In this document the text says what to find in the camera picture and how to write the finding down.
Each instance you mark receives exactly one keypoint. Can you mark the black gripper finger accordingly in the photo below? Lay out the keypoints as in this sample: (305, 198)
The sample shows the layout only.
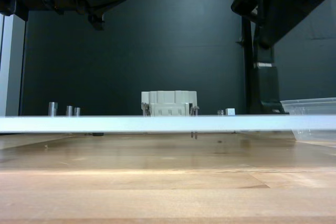
(105, 5)

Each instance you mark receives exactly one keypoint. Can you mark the clear plastic tub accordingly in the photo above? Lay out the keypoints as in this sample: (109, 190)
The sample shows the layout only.
(309, 108)

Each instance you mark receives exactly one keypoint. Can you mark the black board foot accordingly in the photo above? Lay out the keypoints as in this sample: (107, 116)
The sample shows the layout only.
(98, 134)

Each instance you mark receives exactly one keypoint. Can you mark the white board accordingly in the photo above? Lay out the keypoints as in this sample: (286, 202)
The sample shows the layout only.
(168, 124)

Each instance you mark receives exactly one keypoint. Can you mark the small metal pins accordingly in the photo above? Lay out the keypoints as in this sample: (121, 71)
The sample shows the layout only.
(193, 134)

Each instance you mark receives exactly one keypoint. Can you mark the black USB connector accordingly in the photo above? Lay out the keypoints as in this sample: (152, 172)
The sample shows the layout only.
(262, 51)

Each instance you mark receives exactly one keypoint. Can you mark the silver metal post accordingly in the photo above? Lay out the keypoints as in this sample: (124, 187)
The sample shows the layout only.
(77, 111)
(52, 108)
(69, 110)

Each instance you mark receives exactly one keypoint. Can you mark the small white plug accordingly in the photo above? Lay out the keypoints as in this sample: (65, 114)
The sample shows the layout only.
(230, 111)

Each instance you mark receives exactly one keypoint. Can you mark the black USB hub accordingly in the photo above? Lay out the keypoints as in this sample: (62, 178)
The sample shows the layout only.
(267, 87)

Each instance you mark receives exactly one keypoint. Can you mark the beige connector housing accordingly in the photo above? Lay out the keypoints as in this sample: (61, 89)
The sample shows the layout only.
(168, 98)

